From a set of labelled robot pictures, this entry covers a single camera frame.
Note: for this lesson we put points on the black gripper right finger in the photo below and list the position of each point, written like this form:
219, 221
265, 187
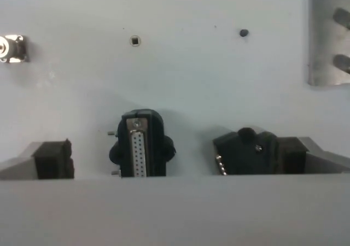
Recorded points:
294, 158

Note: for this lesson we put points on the black D-SUB plug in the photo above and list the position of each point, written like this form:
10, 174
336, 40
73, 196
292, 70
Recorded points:
246, 158

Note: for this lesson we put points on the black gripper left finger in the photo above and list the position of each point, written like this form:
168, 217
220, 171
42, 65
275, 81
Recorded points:
52, 161

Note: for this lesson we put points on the white task board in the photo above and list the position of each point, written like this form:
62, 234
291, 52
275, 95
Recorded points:
191, 65

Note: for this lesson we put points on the metal BNC plug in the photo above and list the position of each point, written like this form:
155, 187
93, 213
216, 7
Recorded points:
4, 49

